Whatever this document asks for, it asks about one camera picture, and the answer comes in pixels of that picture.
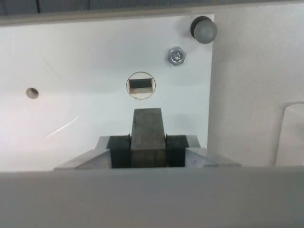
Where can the white task board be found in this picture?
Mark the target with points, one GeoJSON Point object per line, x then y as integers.
{"type": "Point", "coordinates": [83, 71]}

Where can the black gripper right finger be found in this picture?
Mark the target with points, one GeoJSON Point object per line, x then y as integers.
{"type": "Point", "coordinates": [175, 150]}

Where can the grey round board foot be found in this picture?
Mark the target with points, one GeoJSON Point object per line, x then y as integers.
{"type": "Point", "coordinates": [204, 31]}

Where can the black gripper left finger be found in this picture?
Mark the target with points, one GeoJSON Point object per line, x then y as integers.
{"type": "Point", "coordinates": [117, 152]}

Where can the metal square peg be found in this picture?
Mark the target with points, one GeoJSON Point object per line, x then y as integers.
{"type": "Point", "coordinates": [147, 133]}

